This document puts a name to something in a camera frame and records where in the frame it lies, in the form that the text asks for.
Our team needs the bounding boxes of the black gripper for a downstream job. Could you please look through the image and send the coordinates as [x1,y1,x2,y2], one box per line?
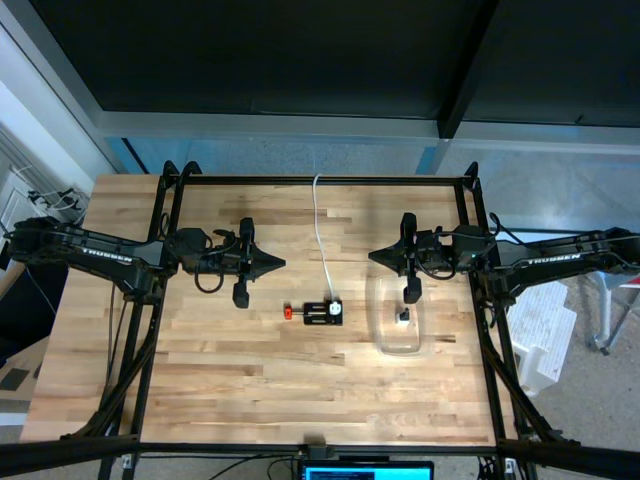
[217,217,287,309]
[368,213,444,304]

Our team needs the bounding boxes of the black clamp with red knob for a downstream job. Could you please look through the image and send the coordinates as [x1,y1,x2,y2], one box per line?
[283,299,346,327]

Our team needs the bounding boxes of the clear plastic tub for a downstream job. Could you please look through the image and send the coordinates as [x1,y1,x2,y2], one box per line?
[367,277,435,359]

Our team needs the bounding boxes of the white step stool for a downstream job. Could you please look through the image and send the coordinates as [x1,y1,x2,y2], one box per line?
[505,280,580,400]

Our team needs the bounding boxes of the laptop screen with blue edge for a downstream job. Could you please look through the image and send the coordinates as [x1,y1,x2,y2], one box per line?
[298,459,435,480]

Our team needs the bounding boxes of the grey metal chair legs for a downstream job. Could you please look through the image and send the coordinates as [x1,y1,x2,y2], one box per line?
[585,259,640,357]

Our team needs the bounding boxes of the flat cardboard piece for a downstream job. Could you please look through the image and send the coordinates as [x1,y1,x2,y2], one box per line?
[0,334,51,401]

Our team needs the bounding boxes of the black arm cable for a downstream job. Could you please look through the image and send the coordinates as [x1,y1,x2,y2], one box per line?
[417,212,526,282]
[193,228,236,295]

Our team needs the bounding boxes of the white socket cable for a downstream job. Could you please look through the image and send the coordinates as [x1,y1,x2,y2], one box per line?
[312,173,337,301]

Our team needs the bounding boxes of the black metal frame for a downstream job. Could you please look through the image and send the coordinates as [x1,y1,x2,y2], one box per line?
[0,159,640,480]

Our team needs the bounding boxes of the black table-level camera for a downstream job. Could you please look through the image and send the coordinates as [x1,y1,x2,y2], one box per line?
[299,434,335,459]

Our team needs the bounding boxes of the white and black cords bundle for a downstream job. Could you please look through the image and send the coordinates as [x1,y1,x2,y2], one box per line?
[12,167,84,211]

